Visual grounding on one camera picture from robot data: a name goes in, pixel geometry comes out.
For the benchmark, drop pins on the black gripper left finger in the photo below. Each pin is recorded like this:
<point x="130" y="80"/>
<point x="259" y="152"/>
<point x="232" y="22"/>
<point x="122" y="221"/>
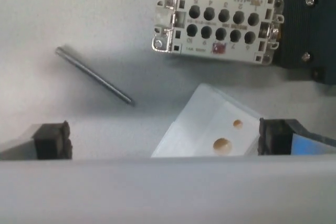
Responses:
<point x="51" y="140"/>

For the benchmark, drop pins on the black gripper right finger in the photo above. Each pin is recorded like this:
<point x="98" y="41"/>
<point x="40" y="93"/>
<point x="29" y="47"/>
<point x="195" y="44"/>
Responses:
<point x="274" y="137"/>

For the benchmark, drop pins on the white peg holder with holes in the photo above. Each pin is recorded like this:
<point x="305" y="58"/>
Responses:
<point x="210" y="129"/>

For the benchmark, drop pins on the thin metal round peg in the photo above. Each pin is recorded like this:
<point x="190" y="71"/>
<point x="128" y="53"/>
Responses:
<point x="94" y="75"/>

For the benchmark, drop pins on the black D-SUB plug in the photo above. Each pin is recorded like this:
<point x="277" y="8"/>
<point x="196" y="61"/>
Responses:
<point x="307" y="30"/>

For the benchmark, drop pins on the beige waterproof plug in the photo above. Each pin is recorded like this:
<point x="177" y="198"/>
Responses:
<point x="218" y="22"/>

